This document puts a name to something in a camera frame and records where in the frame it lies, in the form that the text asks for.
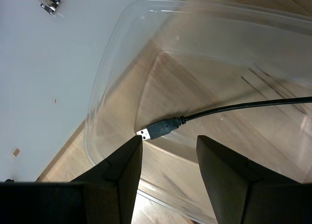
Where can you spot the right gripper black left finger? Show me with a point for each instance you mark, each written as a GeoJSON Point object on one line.
{"type": "Point", "coordinates": [102, 199]}

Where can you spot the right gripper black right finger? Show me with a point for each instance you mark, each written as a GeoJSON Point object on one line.
{"type": "Point", "coordinates": [243, 197]}

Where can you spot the black board screw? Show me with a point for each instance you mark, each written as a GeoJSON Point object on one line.
{"type": "Point", "coordinates": [8, 180]}

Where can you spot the white mounting board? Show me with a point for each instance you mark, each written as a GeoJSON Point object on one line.
{"type": "Point", "coordinates": [48, 63]}

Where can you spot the clear plastic tub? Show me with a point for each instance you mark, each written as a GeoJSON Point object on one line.
{"type": "Point", "coordinates": [219, 33]}

